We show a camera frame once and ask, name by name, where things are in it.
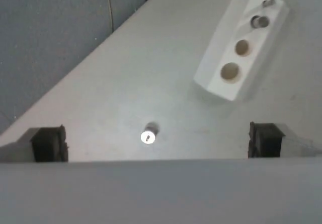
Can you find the metal BNC plug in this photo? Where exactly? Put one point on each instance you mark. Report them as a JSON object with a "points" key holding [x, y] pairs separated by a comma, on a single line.
{"points": [[148, 137]]}

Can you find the small metal round peg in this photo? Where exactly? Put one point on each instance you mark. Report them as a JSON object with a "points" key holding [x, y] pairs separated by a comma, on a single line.
{"points": [[268, 2]]}

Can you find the white four-hole peg holder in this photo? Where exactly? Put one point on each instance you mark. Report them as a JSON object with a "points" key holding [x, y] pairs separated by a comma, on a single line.
{"points": [[226, 58]]}

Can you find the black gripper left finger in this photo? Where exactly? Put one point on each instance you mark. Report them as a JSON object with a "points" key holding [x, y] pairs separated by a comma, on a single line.
{"points": [[49, 144]]}

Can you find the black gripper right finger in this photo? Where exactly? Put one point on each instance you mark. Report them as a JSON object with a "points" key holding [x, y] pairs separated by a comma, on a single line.
{"points": [[264, 141]]}

